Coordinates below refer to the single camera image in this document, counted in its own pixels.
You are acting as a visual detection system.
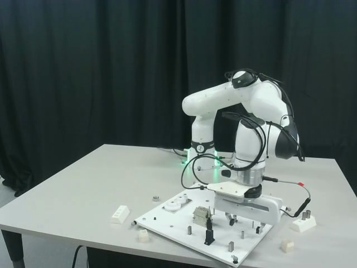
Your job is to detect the thin black rod on wire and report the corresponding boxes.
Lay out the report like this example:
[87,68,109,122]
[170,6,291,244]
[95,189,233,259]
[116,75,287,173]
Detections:
[262,175,312,219]

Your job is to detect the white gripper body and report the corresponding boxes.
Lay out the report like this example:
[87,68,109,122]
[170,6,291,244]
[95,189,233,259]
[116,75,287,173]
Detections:
[213,193,283,224]

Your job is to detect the flat white mounting plate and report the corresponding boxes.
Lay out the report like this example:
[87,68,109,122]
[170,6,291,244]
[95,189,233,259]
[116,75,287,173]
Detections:
[207,181,248,200]

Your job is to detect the pale grey table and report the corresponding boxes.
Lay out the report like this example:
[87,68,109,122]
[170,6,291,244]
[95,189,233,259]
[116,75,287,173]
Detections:
[0,143,357,268]

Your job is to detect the black table leg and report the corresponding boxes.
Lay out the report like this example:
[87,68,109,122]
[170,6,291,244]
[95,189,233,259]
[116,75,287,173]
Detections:
[1,230,23,268]

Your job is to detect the black looped cable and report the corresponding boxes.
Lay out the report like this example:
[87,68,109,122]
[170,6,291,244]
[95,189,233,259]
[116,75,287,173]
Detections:
[180,154,234,191]

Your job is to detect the grey multi-pin connector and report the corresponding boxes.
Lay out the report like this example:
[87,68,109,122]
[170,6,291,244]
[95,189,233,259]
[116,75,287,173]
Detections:
[192,206,210,224]

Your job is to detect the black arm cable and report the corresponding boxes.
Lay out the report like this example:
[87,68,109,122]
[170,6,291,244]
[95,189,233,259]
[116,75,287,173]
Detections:
[224,69,305,162]

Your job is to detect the white peg holder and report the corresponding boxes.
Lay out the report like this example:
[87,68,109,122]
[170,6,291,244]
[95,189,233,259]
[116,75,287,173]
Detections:
[290,215,317,233]

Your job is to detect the black curtains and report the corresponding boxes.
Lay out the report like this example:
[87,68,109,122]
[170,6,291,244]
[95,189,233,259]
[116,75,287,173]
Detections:
[0,0,357,198]

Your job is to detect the white task board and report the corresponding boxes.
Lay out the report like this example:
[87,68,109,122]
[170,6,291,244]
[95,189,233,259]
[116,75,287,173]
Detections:
[131,188,273,265]

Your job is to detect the white holder with holes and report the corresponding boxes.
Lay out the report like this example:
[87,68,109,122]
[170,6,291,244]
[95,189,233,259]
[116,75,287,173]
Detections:
[109,205,131,224]

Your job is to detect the black cable under table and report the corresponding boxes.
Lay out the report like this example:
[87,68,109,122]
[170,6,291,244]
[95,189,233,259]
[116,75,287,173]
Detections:
[73,245,88,268]

